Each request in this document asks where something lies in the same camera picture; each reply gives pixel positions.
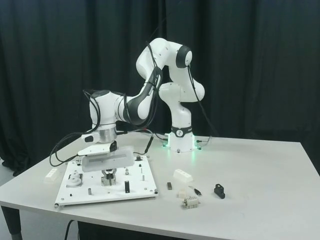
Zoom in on dark table leg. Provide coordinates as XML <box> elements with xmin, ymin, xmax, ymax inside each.
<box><xmin>0</xmin><ymin>205</ymin><xmax>20</xmax><ymax>240</ymax></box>

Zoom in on black curtains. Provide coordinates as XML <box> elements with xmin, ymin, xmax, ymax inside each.
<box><xmin>0</xmin><ymin>0</ymin><xmax>320</xmax><ymax>171</ymax></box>

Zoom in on beige waterproof plug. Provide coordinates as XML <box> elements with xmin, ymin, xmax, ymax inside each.
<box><xmin>181</xmin><ymin>197</ymin><xmax>199</xmax><ymax>210</ymax></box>

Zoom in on black D-SUB plug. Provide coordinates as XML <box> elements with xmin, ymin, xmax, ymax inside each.
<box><xmin>213</xmin><ymin>183</ymin><xmax>227</xmax><ymax>200</ymax></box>

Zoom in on white large gear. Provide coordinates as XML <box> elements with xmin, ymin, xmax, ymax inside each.
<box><xmin>65</xmin><ymin>177</ymin><xmax>83</xmax><ymax>189</ymax></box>

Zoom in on black cable under table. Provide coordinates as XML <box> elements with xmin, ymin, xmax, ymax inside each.
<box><xmin>65</xmin><ymin>219</ymin><xmax>76</xmax><ymax>240</ymax></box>

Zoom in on black cable loop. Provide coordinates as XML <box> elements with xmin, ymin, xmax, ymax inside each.
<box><xmin>48</xmin><ymin>89</ymin><xmax>104</xmax><ymax>168</ymax></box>

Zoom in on black USB plug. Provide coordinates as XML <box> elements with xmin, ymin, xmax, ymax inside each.
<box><xmin>188</xmin><ymin>185</ymin><xmax>203</xmax><ymax>197</ymax></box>

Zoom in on thin black cable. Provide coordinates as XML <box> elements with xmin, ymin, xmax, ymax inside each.
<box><xmin>186</xmin><ymin>63</ymin><xmax>219</xmax><ymax>141</ymax></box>

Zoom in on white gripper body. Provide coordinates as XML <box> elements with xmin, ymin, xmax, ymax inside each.
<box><xmin>81</xmin><ymin>146</ymin><xmax>135</xmax><ymax>174</ymax></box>

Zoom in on white task board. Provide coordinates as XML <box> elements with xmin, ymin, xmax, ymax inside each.
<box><xmin>54</xmin><ymin>155</ymin><xmax>159</xmax><ymax>208</ymax></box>

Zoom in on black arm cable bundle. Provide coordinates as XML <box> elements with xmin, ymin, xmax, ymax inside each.
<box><xmin>144</xmin><ymin>41</ymin><xmax>166</xmax><ymax>101</ymax></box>

